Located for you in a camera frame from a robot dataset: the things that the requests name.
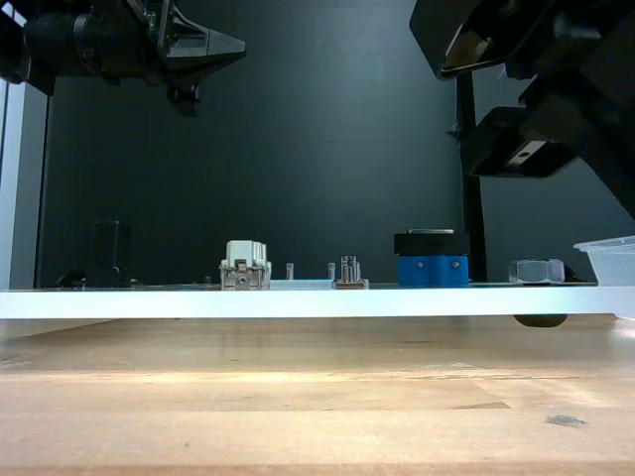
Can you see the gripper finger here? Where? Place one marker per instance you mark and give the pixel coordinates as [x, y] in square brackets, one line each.
[203, 64]
[198, 42]
[620, 168]

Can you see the silver M12 hex nut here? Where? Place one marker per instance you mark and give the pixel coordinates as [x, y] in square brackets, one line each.
[536, 272]

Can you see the clear plastic tub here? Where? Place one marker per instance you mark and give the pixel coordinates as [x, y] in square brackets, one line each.
[615, 268]

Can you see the black D-sub connector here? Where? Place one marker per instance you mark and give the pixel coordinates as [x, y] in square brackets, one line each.
[431, 244]

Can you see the black round foot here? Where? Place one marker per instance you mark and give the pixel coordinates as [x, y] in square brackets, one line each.
[540, 321]

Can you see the silver bar screw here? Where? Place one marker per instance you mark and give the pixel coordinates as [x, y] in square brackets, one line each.
[290, 272]
[331, 272]

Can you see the black clamp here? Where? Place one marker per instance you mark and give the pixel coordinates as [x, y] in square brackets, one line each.
[111, 248]

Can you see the grey connector housing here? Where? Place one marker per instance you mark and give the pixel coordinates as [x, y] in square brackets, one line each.
[245, 268]

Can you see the white board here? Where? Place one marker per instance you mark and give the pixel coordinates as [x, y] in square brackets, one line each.
[317, 302]

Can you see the clear bar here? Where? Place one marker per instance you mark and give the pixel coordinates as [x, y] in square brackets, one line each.
[300, 285]

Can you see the black wall post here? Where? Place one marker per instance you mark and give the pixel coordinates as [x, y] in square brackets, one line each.
[473, 223]

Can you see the blue connector mount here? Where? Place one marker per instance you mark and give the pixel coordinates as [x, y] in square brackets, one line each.
[431, 273]

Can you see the grey window frame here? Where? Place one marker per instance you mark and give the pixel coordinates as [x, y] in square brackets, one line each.
[20, 198]

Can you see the black aluminium frame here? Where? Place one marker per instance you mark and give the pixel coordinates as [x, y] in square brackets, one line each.
[72, 280]

